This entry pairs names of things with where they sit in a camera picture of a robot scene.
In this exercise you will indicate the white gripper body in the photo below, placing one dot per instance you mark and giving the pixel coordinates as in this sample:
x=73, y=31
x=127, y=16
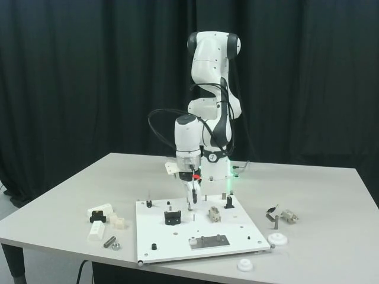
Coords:
x=188, y=196

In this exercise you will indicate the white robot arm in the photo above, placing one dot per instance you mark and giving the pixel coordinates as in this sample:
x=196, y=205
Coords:
x=210, y=65

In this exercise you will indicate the white small gear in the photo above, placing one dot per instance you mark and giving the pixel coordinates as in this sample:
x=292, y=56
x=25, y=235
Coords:
x=193, y=242

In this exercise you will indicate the white task board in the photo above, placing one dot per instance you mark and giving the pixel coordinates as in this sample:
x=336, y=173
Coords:
x=165, y=236

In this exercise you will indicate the small white cube holder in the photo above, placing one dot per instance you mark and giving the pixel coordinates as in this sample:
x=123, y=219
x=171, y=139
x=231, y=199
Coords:
x=120, y=223
x=112, y=219

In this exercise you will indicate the black plug with yellow tip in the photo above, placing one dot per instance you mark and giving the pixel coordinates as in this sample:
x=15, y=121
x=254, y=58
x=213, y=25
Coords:
x=271, y=209

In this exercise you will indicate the white holder with holes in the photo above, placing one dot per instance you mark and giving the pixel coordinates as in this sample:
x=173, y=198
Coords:
x=95, y=232
x=102, y=207

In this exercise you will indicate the metal nut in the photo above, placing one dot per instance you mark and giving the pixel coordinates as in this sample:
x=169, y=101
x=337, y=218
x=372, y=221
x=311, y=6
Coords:
x=115, y=245

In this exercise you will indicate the white medium gear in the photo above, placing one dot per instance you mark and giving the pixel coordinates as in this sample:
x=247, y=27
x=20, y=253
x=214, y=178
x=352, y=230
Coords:
x=245, y=264

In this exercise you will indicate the metal round peg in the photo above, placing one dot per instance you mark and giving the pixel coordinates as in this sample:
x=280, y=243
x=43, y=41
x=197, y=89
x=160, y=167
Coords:
x=276, y=222
x=109, y=241

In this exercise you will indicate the black plug with brass face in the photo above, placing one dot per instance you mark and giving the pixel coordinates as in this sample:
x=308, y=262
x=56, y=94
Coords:
x=97, y=217

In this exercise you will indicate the white large gear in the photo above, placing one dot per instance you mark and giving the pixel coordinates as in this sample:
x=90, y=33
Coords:
x=277, y=239

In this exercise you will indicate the black table leg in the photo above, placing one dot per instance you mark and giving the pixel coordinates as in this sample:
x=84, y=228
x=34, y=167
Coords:
x=13, y=263

